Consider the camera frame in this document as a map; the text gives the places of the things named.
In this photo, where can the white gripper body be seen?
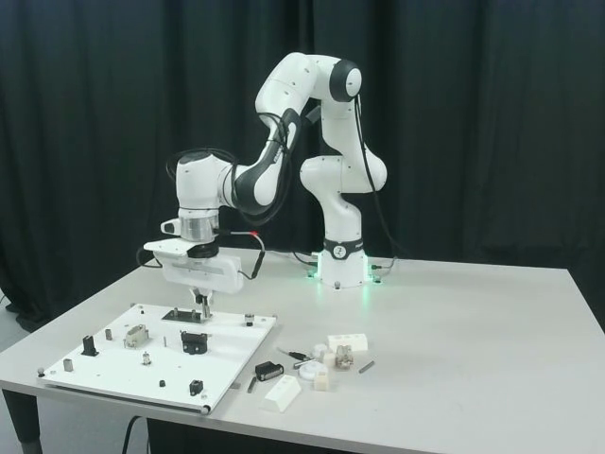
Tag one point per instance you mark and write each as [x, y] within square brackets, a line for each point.
[208, 273]

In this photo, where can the metal round peg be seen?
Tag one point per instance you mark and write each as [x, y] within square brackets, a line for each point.
[367, 367]
[207, 312]

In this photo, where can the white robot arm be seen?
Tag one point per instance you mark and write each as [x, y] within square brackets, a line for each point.
[338, 142]

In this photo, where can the thin dark peg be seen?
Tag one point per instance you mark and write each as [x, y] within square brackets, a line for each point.
[251, 384]

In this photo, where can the white peg holder block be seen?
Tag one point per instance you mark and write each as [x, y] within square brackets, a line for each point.
[347, 342]

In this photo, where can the white task board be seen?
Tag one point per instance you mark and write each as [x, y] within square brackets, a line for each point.
[156, 359]

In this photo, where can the black USB plug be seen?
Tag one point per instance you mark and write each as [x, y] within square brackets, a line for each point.
[268, 371]

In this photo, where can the white wedge holder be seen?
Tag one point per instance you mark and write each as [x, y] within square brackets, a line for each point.
[282, 392]

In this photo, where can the white large gear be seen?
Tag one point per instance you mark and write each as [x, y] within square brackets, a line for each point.
[311, 372]

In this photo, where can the white cube holder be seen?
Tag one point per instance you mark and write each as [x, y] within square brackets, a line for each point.
[322, 382]

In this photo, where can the metal D-SUB plug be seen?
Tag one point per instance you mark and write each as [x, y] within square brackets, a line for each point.
[344, 357]

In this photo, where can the black curtain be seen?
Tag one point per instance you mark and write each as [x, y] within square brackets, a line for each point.
[94, 118]

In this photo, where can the grey table leg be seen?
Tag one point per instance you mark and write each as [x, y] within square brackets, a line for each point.
[21, 421]

